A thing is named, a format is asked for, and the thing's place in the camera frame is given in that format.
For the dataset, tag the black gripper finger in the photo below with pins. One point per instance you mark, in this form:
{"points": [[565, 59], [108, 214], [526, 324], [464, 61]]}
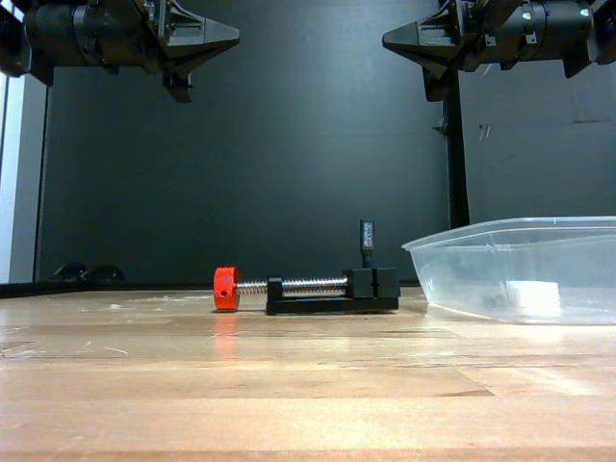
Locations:
{"points": [[192, 58], [433, 60], [202, 31], [428, 33]]}

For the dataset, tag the black USB-C connector stub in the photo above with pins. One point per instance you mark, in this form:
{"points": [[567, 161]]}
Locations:
{"points": [[367, 240]]}

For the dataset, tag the clear plastic tub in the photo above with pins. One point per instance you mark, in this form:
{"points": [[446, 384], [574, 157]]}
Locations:
{"points": [[457, 279]]}

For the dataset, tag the black vise with red knob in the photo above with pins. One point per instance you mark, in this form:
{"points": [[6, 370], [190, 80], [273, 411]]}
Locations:
{"points": [[375, 289]]}

